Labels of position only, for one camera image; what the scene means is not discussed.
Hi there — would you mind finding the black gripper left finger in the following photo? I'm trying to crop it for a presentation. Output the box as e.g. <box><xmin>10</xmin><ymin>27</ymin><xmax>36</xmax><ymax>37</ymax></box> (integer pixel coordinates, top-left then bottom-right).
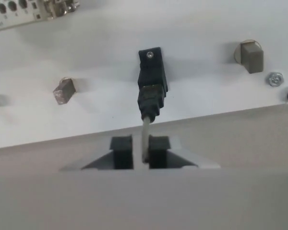
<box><xmin>59</xmin><ymin>136</ymin><xmax>135</xmax><ymax>172</ymax></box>

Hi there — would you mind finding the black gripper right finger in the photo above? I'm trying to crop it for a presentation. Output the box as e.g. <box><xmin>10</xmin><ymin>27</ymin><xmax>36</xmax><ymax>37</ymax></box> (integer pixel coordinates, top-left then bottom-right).
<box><xmin>147</xmin><ymin>135</ymin><xmax>222</xmax><ymax>170</ymax></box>

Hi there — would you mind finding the black USB plug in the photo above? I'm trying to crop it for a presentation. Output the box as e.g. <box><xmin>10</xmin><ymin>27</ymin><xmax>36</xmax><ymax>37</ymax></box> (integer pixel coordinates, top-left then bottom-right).
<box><xmin>136</xmin><ymin>84</ymin><xmax>166</xmax><ymax>165</ymax></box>

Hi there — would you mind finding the white task board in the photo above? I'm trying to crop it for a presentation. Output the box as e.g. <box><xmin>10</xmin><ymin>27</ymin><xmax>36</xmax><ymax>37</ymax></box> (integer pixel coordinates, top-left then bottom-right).
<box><xmin>0</xmin><ymin>0</ymin><xmax>288</xmax><ymax>151</ymax></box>

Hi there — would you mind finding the small metal square peg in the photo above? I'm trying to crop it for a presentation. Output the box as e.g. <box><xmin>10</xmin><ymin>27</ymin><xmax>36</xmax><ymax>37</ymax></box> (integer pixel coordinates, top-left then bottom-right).
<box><xmin>52</xmin><ymin>77</ymin><xmax>77</xmax><ymax>106</ymax></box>

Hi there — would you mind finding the large metal square peg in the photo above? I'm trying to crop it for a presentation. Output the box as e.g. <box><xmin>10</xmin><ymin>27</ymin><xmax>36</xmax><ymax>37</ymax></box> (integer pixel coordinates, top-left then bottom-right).
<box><xmin>239</xmin><ymin>41</ymin><xmax>264</xmax><ymax>74</ymax></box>

